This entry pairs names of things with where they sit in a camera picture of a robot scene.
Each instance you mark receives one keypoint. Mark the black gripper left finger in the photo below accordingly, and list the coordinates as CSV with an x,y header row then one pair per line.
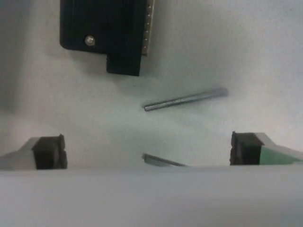
x,y
47,153

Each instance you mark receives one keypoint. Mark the black D-SUB plug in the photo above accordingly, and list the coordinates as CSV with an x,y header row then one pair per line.
x,y
106,28

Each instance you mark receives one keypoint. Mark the metal square peg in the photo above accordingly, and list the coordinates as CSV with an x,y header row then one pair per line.
x,y
161,161

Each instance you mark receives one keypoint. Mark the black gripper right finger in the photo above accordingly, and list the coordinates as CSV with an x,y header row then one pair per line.
x,y
246,149

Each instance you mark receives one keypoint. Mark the metal round peg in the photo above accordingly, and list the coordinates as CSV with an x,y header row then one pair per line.
x,y
184,98

